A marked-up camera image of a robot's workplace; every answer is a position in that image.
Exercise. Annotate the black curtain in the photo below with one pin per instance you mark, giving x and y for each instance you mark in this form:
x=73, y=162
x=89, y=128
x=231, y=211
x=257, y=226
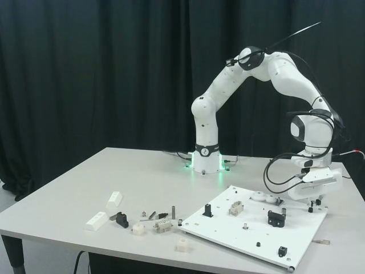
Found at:
x=85, y=71

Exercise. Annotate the white medium gear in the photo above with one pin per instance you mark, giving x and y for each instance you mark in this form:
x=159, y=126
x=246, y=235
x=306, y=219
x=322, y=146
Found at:
x=270, y=199

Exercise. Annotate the metal round peg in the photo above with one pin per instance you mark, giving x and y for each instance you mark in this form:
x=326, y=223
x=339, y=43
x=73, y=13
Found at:
x=173, y=211

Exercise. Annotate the metal square peg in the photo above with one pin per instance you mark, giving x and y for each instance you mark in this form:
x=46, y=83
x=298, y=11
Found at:
x=152, y=214

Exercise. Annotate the clear Ethernet plug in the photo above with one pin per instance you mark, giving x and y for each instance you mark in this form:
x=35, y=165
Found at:
x=322, y=241

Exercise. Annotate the black D-SUB plug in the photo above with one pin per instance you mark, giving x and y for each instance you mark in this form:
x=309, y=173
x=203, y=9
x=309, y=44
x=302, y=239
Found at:
x=121, y=220

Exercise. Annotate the white task board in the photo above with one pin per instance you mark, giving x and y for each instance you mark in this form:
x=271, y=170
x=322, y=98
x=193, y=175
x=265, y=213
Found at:
x=245, y=237

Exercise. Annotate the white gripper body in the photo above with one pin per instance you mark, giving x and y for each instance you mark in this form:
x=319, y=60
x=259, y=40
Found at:
x=308, y=192

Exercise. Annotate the black USB plug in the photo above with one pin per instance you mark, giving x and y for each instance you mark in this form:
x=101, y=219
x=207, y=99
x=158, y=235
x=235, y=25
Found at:
x=161, y=215

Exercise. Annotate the small metal bolt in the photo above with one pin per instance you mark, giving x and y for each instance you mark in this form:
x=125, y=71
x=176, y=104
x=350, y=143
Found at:
x=180, y=222

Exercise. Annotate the dark table leg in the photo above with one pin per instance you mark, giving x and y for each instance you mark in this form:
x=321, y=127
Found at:
x=11, y=254

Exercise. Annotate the small white square holder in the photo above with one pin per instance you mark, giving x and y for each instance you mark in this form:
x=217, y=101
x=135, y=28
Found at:
x=138, y=229
x=182, y=246

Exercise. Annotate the white holder block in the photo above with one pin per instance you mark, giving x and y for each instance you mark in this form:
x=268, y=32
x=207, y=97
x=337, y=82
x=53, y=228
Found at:
x=114, y=200
x=95, y=221

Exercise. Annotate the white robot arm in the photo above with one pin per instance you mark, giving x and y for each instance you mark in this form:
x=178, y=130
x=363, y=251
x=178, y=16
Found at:
x=225, y=82

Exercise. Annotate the beige metal waterproof plug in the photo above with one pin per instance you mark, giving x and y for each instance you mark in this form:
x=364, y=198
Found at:
x=162, y=226

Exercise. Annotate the flat metal strip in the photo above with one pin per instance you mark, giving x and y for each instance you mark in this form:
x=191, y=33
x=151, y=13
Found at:
x=146, y=219

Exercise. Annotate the white large gear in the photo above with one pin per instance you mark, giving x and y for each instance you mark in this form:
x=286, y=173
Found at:
x=258, y=195

